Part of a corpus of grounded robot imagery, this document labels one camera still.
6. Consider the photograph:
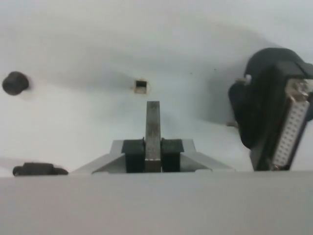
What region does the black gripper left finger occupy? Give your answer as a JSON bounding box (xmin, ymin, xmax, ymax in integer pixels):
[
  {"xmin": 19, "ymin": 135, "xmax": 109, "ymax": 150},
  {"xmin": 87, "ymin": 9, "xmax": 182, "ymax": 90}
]
[{"xmin": 70, "ymin": 138, "xmax": 146, "ymax": 175}]

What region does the black D-SUB plug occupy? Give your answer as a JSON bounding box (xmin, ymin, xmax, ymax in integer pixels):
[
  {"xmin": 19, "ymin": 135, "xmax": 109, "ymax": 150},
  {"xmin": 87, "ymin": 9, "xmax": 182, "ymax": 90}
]
[{"xmin": 227, "ymin": 47, "xmax": 313, "ymax": 171}]

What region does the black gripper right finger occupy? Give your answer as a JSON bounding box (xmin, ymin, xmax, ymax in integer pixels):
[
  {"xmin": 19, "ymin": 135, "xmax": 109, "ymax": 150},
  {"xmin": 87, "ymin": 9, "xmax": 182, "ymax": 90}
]
[{"xmin": 160, "ymin": 138, "xmax": 234, "ymax": 173}]

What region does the black round plug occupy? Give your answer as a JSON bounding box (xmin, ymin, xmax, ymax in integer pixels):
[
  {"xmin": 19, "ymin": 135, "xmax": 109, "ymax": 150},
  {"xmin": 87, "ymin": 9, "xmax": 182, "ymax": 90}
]
[{"xmin": 1, "ymin": 71, "xmax": 30, "ymax": 96}]

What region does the white task board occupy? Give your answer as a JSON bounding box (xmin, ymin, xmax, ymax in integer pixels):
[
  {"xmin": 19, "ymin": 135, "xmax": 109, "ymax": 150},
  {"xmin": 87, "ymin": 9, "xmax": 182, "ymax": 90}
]
[{"xmin": 0, "ymin": 0, "xmax": 313, "ymax": 177}]

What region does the metal square peg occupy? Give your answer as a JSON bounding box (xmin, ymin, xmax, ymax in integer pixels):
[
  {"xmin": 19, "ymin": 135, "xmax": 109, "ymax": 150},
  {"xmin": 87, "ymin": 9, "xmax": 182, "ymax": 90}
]
[{"xmin": 144, "ymin": 101, "xmax": 162, "ymax": 173}]

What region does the black flat plug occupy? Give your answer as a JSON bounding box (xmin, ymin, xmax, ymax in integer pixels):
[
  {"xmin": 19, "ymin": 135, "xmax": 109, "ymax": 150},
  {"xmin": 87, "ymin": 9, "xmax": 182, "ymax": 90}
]
[{"xmin": 12, "ymin": 162, "xmax": 69, "ymax": 176}]

